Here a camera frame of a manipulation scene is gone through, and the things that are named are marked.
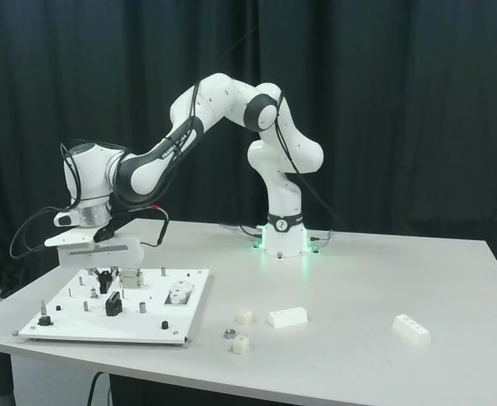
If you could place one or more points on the metal round peg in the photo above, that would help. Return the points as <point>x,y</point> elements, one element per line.
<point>142,306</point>

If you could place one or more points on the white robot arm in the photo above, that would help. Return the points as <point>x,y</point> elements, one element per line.
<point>181,139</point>

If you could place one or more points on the small white holder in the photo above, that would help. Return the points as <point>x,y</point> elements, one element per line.
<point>240,344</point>
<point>244,317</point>

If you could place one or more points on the metal bolt on black base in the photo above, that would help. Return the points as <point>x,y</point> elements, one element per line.
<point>44,317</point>

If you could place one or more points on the metal nut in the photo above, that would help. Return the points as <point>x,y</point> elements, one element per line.
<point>230,333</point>

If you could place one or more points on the metal BNC plug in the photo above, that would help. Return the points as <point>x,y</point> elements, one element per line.
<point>92,292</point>

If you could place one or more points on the black D-SUB plug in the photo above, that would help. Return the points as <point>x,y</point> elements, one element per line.
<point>104,283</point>

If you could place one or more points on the white task board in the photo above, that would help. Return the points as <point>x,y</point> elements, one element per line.
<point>105,325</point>

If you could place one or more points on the black plug block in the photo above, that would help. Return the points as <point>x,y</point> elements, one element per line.
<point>113,305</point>

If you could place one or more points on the white gears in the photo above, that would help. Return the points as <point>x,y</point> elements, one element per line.
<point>179,292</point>

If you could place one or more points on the black curtains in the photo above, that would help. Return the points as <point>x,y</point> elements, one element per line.
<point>62,63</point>

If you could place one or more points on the long white holder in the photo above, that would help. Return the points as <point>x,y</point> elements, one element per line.
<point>411,329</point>
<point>287,317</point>

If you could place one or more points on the metal box connector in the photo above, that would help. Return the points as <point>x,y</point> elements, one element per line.
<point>130,279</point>

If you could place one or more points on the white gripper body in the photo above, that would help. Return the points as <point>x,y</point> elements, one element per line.
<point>105,254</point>

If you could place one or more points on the metal square peg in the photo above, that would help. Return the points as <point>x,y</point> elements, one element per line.
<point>85,305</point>

